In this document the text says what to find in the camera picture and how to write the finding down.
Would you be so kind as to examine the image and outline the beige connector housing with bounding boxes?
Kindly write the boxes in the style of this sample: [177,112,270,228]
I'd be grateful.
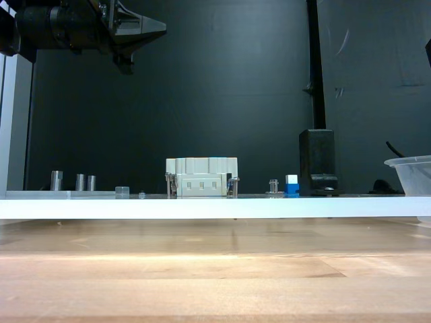
[165,156,239,199]

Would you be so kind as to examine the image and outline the black USB hub socket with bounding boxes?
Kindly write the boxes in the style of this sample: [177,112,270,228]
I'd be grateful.
[298,129,345,197]

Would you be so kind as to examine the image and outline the clear plastic tub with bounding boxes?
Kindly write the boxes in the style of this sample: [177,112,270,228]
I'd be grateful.
[383,155,431,225]

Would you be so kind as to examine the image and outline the silver housing mounting screw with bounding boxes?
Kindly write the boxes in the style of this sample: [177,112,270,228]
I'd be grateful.
[227,176,240,198]
[164,172,178,196]

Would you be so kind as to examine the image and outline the grey metal plate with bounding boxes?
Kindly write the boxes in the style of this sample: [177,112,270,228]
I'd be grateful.
[5,190,117,200]

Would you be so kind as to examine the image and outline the white board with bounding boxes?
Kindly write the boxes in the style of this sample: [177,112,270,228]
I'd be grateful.
[0,192,431,220]

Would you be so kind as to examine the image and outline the small blue holder white block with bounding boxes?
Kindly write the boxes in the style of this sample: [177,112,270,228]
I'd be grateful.
[284,174,300,196]

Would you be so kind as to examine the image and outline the black backdrop post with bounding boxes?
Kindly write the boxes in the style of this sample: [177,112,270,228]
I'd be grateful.
[305,0,327,131]

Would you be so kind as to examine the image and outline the grey aluminium backdrop frame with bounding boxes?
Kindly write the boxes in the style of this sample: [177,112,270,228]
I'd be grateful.
[0,52,34,198]

